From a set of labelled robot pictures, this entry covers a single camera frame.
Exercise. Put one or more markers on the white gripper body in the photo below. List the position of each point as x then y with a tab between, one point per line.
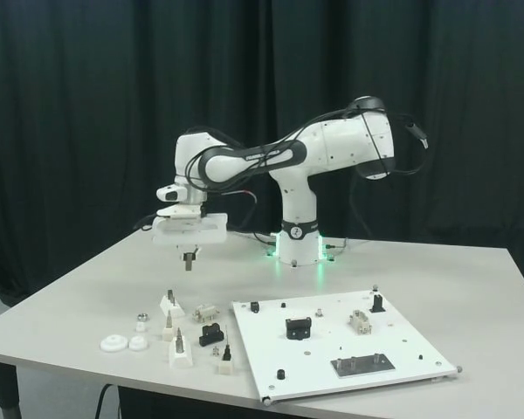
190	229

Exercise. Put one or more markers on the metal square peg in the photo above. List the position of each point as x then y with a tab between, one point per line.
188	263
169	294

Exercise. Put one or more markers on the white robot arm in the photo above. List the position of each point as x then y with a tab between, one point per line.
340	139

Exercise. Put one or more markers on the white stepped peg holder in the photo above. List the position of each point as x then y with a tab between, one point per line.
171	309

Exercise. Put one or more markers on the pointed metal peg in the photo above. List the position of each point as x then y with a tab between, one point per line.
168	320

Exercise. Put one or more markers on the small white peg holder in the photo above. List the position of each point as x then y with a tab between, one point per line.
167	335

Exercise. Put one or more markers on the metal round peg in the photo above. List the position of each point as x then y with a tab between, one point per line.
180	342

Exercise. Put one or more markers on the large white peg holder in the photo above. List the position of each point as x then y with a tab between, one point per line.
180	359

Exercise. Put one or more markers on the beige metal connector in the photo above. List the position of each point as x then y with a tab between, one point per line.
203	314

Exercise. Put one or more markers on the metal bolt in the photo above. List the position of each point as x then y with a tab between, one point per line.
142	316

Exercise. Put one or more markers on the black D-SUB plug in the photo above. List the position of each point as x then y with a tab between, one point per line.
211	334

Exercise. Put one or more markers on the white medium gear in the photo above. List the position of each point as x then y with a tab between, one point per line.
138	343

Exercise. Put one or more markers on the metal BNC plug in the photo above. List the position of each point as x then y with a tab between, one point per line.
216	351

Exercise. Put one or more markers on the black plug with thin pin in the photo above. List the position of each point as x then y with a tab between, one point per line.
226	353

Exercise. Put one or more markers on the white large gear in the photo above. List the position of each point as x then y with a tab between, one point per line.
113	343

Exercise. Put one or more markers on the white plug holder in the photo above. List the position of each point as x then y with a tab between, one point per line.
225	367

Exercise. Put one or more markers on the black curtain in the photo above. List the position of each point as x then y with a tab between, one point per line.
113	109

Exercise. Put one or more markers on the white task board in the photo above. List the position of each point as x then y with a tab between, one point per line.
323	347

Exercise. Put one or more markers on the dark table leg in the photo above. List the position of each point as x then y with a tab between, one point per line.
2	388

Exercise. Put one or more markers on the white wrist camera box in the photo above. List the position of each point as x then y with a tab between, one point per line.
170	194

